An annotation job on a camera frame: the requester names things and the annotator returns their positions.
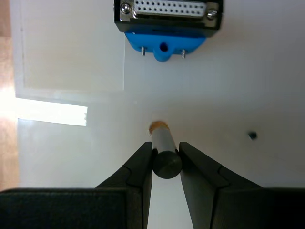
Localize black D-sub connector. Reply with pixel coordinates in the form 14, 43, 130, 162
112, 0, 225, 39

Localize white plastic board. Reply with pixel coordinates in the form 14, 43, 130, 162
10, 0, 305, 229

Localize blue rounded connector mount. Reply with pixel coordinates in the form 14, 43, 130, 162
124, 31, 207, 63

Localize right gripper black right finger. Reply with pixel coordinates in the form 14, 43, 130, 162
179, 142, 305, 229

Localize thick steel cylinder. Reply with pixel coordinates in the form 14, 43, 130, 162
150, 127, 183, 180

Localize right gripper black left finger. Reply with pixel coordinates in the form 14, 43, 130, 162
0, 141, 153, 229

